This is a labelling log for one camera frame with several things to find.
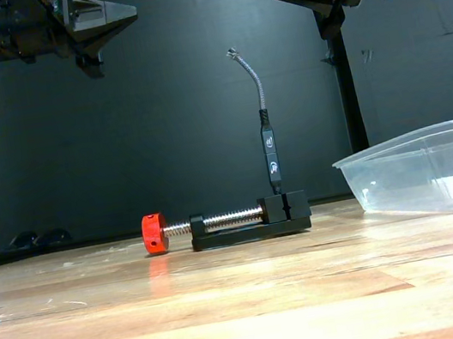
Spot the USB-C plug with braided cable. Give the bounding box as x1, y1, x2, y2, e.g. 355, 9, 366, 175
225, 41, 281, 160

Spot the black USB-C socket connector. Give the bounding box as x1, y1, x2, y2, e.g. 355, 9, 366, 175
264, 151, 288, 197

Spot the clear plastic tub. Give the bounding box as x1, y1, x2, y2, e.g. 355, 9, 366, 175
328, 118, 453, 233

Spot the black vise with red knob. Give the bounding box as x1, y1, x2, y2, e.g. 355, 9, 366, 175
138, 187, 314, 261

